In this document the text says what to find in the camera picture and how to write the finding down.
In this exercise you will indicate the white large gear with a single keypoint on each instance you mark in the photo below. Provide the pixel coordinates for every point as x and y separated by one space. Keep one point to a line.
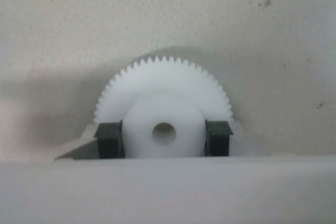
162 85

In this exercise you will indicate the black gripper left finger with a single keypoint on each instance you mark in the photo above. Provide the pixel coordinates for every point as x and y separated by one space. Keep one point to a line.
109 140

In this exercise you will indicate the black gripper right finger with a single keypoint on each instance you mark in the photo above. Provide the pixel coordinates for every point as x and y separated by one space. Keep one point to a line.
218 140

